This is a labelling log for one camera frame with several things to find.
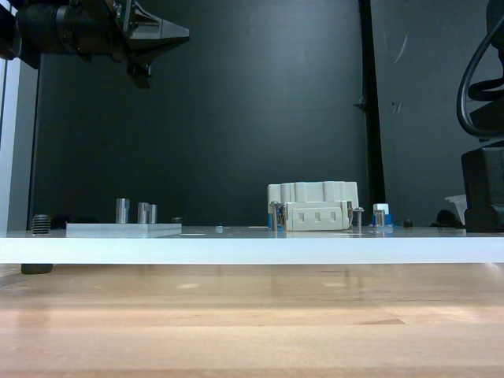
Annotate small blue white clip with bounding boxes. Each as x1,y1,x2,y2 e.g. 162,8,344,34
369,202,394,228

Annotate black aluminium frame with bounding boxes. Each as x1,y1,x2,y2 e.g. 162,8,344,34
356,0,390,228

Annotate black socket block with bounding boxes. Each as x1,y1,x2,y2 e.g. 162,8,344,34
461,145,504,234

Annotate beige HAN10E hub socket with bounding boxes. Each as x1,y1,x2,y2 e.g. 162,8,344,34
267,180,365,232

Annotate black board foot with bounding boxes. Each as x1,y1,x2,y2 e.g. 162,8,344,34
20,262,54,276

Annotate white plastic board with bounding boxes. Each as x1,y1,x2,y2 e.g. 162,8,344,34
0,226,504,265

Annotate grey metal plate with pegs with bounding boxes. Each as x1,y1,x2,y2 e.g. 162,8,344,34
65,198,183,239

